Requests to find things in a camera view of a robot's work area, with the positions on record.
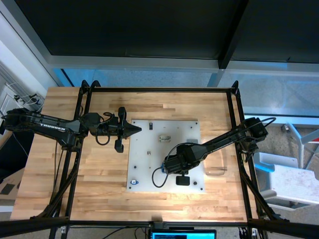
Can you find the cardboard box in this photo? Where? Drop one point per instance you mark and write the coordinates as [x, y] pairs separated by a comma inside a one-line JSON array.
[[15, 179]]

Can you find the beige rectangular connector housing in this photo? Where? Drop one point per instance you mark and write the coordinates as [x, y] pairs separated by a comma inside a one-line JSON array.
[[165, 139]]

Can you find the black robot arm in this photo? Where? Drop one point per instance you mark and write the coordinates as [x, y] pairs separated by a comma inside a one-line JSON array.
[[49, 124], [224, 139]]

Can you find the white tube frame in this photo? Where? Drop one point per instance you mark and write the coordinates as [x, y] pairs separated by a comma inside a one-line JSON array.
[[300, 149]]

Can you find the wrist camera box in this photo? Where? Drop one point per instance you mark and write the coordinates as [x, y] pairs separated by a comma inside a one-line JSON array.
[[167, 165]]

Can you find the white step stool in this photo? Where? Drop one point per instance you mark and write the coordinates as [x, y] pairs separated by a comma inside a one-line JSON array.
[[286, 184]]

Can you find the clear plastic tub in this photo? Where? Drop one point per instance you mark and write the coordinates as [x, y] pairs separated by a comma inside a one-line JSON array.
[[216, 161]]

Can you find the table level camera box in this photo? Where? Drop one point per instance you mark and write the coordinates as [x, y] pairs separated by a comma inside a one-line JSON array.
[[157, 219]]

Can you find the blue connector mount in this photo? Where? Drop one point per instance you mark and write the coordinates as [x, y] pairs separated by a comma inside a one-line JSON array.
[[162, 167]]

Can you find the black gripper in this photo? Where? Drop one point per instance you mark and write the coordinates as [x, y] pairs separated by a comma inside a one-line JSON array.
[[119, 124], [182, 180]]

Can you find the white corner bracket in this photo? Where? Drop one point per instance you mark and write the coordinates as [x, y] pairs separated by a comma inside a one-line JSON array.
[[63, 229], [254, 231]]

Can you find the grey metal block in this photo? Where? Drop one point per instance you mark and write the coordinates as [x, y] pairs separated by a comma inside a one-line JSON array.
[[192, 141]]

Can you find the laptop screen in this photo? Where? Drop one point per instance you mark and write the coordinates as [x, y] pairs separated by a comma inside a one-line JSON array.
[[182, 235]]

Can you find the black table frame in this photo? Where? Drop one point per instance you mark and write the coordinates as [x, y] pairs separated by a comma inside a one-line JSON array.
[[159, 90]]

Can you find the small blue holder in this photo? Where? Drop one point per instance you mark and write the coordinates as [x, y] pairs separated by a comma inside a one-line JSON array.
[[130, 183]]

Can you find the white taskboard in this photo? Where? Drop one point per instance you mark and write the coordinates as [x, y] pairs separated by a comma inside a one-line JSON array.
[[142, 159]]

